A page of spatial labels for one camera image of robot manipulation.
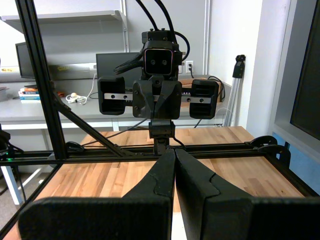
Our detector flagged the cardboard box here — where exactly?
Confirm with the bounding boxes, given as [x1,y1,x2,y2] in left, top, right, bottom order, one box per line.
[178,77,224,109]

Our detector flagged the black computer monitor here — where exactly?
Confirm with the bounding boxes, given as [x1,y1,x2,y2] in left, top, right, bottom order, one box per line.
[15,42,36,80]
[96,52,146,91]

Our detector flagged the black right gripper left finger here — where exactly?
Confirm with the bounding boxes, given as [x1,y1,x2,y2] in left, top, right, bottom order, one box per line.
[17,148,175,240]

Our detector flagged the white coiled cable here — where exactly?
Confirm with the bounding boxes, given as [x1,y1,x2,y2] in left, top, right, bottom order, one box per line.
[65,73,98,106]

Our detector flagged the stack of books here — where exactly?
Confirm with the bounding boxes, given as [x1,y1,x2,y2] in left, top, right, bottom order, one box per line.
[17,87,41,104]

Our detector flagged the grey wall shelf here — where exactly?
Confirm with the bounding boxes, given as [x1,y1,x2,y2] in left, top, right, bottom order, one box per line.
[0,9,128,35]

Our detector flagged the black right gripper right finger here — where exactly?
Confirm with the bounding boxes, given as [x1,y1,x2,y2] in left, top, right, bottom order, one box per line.
[174,148,320,240]

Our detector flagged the white task board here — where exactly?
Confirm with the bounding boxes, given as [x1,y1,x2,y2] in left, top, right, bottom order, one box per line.
[171,211,188,240]

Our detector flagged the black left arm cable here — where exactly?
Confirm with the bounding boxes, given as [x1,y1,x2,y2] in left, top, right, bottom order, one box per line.
[114,0,191,76]

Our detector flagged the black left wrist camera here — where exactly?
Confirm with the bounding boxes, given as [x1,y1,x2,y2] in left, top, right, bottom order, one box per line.
[142,41,176,76]

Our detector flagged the aluminium stand with black clamp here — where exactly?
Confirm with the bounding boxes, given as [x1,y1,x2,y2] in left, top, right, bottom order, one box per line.
[223,54,247,128]

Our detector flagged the black aluminium table frame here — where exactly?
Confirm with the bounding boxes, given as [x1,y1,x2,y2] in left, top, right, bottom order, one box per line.
[0,0,320,237]

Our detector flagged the grey desk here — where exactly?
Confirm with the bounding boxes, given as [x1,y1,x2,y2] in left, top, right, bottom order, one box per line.
[0,74,232,132]

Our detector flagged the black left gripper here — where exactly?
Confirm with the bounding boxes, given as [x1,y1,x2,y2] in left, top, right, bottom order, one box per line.
[97,76,220,120]

